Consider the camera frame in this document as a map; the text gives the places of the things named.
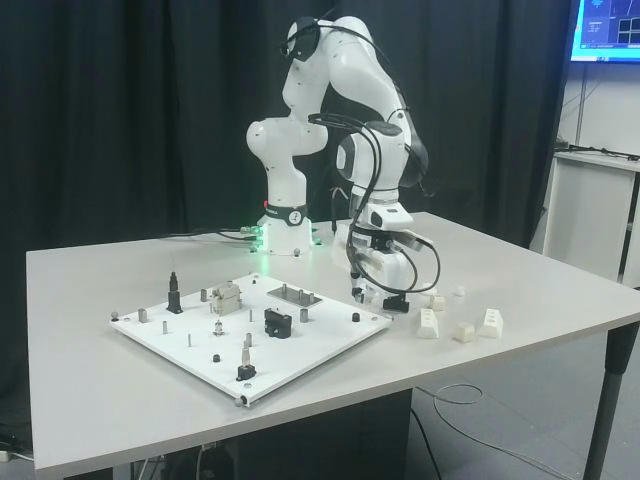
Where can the metal square peg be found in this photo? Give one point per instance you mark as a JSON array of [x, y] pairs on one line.
[[204, 295]]

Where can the small white holder block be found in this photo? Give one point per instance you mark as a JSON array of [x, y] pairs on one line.
[[438, 303], [463, 333]]

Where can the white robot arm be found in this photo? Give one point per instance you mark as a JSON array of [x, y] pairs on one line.
[[295, 90]]

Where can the white holder with holes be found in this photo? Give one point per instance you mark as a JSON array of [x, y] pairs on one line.
[[491, 324], [426, 325]]

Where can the white task board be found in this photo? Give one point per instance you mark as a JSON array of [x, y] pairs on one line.
[[200, 365]]

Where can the white cabinet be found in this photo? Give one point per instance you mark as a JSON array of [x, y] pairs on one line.
[[590, 215]]

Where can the metal BNC plug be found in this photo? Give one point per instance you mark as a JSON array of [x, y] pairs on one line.
[[218, 328]]

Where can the black upright plug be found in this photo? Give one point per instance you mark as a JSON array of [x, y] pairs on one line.
[[174, 295]]

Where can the small white round part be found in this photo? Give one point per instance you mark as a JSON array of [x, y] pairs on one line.
[[459, 290]]

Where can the metal round peg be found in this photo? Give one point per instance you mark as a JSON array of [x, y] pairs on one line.
[[304, 317]]

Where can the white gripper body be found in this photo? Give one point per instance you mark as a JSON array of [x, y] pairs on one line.
[[387, 267]]

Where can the black curtain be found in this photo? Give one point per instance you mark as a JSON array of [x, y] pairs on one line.
[[125, 110]]

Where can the blue screen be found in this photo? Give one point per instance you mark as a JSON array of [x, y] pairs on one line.
[[607, 27]]

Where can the metal USB plug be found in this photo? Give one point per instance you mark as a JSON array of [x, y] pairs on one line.
[[246, 360]]

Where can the dark table leg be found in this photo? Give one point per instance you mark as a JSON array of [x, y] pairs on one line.
[[612, 390]]

